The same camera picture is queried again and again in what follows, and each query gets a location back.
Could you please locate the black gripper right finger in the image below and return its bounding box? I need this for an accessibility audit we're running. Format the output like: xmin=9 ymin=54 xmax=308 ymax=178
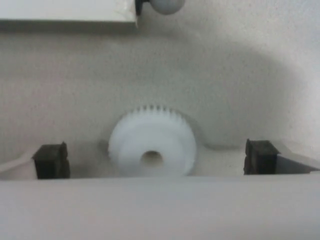
xmin=243 ymin=138 xmax=320 ymax=176

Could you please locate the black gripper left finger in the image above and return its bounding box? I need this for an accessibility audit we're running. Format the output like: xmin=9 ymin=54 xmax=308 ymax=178
xmin=0 ymin=141 xmax=71 ymax=180

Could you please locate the white medium gear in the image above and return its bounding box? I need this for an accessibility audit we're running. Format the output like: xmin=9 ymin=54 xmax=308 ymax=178
xmin=107 ymin=104 xmax=199 ymax=178

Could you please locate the white task board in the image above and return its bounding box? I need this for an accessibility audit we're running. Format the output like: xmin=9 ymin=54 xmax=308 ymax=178
xmin=0 ymin=0 xmax=186 ymax=29

